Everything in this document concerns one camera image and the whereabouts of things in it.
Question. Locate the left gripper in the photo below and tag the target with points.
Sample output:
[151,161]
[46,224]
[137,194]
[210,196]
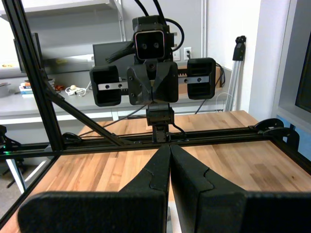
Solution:
[107,72]

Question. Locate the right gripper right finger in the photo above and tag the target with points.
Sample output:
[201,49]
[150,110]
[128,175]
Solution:
[230,213]

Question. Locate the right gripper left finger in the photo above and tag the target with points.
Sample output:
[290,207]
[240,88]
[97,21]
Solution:
[109,213]

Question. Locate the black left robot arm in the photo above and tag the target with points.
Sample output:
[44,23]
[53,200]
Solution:
[159,116]

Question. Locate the black computer monitor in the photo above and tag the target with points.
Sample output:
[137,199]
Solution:
[102,48]

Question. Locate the small cardboard box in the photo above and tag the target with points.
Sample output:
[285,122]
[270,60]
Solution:
[218,75]

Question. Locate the grey folded tripod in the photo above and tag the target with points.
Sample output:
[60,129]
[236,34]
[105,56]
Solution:
[236,72]

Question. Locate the stack of books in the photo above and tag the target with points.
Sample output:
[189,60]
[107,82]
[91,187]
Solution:
[26,88]

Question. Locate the grey work desk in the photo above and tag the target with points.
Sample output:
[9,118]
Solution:
[24,104]

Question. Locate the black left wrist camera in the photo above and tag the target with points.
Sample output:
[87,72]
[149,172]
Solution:
[149,44]

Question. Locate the white wall outlet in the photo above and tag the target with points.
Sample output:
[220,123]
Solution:
[187,53]

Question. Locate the black aluminium table frame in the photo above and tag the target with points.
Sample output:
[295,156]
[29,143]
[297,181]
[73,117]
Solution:
[37,85]

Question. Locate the white wall shelf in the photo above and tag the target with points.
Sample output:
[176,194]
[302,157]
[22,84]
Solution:
[73,7]

